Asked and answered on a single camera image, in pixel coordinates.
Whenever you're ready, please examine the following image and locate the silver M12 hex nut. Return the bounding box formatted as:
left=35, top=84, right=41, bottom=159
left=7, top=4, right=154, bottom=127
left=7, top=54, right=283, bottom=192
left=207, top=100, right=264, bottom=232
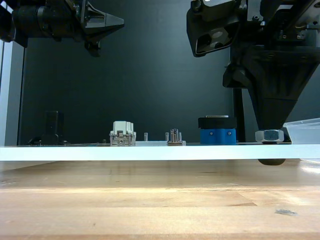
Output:
left=254, top=129, right=285, bottom=144

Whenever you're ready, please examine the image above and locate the clear plastic tub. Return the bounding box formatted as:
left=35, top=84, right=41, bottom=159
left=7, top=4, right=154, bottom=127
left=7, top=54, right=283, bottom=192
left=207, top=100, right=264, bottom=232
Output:
left=282, top=117, right=320, bottom=145

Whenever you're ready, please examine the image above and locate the black rubber foot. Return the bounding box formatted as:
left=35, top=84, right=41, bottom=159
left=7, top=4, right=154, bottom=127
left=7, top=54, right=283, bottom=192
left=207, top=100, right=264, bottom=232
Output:
left=257, top=158, right=286, bottom=167

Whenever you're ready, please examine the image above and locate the blue and black D-sub connector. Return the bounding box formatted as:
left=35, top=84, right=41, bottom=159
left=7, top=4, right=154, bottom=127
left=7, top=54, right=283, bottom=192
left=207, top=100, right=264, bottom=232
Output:
left=197, top=114, right=238, bottom=146

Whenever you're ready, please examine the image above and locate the black clamp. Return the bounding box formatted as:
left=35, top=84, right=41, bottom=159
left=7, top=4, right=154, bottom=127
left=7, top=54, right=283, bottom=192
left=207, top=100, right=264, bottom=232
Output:
left=26, top=110, right=70, bottom=145

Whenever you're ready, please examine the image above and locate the grey connector housing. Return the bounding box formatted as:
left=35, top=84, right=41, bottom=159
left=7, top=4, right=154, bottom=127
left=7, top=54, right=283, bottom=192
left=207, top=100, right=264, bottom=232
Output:
left=108, top=121, right=137, bottom=147

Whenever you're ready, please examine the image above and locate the clear acrylic block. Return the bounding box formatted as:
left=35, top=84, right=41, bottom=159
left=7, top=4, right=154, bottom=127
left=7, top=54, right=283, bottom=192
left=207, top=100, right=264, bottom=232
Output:
left=136, top=140, right=168, bottom=147

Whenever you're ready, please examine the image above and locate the white plastic board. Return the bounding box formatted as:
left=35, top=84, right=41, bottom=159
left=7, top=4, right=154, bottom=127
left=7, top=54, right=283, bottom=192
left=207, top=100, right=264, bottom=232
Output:
left=0, top=142, right=320, bottom=162

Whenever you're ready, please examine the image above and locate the black wall pillar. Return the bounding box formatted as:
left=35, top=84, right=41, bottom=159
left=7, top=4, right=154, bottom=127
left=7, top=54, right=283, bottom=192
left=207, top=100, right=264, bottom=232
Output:
left=231, top=86, right=247, bottom=144

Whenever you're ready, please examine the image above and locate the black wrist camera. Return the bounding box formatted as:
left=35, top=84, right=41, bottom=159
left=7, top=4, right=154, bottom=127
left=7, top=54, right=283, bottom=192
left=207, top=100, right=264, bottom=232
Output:
left=186, top=0, right=242, bottom=59

